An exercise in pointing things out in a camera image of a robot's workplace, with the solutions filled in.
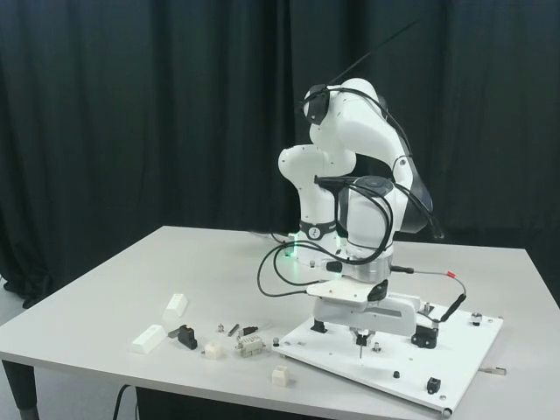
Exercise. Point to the metal D-SUB connector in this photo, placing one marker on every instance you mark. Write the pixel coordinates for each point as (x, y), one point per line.
(247, 347)

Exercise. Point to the white tall peg holder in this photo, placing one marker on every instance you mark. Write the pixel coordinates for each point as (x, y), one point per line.
(176, 308)

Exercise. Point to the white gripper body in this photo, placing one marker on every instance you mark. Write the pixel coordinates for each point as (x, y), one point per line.
(394, 317)

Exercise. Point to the black USB plug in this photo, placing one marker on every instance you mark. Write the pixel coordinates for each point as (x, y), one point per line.
(248, 331)

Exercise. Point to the white task board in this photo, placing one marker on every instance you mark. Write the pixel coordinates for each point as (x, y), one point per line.
(394, 367)

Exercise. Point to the white long peg holder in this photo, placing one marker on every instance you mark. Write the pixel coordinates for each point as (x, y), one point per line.
(146, 339)

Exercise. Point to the small white holder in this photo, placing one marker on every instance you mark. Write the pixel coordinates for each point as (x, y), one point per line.
(280, 376)
(214, 351)

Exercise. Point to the black curtain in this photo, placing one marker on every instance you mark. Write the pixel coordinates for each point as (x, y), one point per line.
(131, 109)

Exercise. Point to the dark table leg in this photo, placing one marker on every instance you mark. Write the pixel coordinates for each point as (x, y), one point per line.
(19, 389)

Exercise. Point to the black D-SUB plug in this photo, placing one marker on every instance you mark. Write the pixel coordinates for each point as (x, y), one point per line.
(186, 337)

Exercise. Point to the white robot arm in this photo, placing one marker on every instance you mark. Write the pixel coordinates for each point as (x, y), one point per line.
(376, 131)

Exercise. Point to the clear Ethernet plug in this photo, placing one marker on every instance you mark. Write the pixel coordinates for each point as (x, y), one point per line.
(496, 370)

